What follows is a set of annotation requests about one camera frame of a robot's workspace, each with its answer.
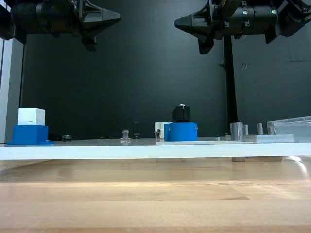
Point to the black rectangular connector plug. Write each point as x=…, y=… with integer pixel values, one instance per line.
x=181, y=114

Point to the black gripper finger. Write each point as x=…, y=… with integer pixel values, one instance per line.
x=104, y=18
x=194, y=23

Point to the small grey metal peg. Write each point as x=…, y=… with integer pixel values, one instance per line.
x=259, y=129
x=246, y=129

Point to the white task board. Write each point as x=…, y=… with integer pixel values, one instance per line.
x=97, y=153

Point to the blue round holder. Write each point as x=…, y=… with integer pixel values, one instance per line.
x=181, y=133

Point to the black knurled knob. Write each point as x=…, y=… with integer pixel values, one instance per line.
x=67, y=138

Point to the clear plastic tub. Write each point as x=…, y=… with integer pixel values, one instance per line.
x=291, y=126

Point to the black socket frame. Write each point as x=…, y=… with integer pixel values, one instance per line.
x=137, y=135

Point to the large silver metal cylinder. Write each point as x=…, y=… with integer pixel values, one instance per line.
x=236, y=132

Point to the small clear connector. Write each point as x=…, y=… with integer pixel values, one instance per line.
x=125, y=134

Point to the blue square flanged base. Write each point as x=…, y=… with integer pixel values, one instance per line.
x=29, y=134

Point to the white cube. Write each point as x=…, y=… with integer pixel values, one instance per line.
x=30, y=116

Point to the beige connector housing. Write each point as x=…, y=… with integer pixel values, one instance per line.
x=160, y=127

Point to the grey metal peg block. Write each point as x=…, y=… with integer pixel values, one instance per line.
x=274, y=138

